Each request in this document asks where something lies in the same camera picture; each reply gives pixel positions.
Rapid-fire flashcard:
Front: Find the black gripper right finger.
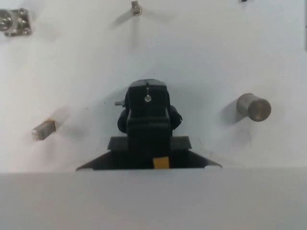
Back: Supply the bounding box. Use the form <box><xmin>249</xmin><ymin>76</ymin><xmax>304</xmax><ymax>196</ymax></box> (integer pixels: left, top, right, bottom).
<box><xmin>169</xmin><ymin>136</ymin><xmax>223</xmax><ymax>171</ymax></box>

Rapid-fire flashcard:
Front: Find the black D-SUB plug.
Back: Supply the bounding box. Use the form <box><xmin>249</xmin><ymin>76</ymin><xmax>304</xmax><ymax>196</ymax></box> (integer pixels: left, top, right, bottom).
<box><xmin>114</xmin><ymin>78</ymin><xmax>184</xmax><ymax>170</ymax></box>

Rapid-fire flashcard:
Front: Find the metal round peg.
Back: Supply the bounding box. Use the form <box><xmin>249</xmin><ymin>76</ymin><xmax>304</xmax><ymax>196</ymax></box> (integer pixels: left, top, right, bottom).
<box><xmin>236</xmin><ymin>92</ymin><xmax>272</xmax><ymax>124</ymax></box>

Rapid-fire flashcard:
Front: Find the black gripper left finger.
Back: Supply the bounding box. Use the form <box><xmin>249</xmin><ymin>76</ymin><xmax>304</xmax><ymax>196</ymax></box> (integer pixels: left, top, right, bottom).
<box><xmin>75</xmin><ymin>136</ymin><xmax>130</xmax><ymax>172</ymax></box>

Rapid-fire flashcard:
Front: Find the white task board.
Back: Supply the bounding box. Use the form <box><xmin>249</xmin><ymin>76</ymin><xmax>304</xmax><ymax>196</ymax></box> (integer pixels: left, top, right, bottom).
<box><xmin>0</xmin><ymin>0</ymin><xmax>307</xmax><ymax>173</ymax></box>

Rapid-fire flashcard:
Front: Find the metal BNC plug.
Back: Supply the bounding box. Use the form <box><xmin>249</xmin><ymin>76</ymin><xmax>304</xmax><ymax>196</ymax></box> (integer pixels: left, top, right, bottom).
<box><xmin>0</xmin><ymin>10</ymin><xmax>12</xmax><ymax>32</ymax></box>

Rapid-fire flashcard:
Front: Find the large metal square peg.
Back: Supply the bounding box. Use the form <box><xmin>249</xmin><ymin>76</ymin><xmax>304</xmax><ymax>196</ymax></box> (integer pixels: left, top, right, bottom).
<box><xmin>32</xmin><ymin>119</ymin><xmax>60</xmax><ymax>142</ymax></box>

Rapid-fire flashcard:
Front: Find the small metal square peg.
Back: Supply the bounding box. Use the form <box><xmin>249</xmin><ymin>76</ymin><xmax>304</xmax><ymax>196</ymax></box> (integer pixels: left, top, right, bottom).
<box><xmin>130</xmin><ymin>0</ymin><xmax>143</xmax><ymax>16</ymax></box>

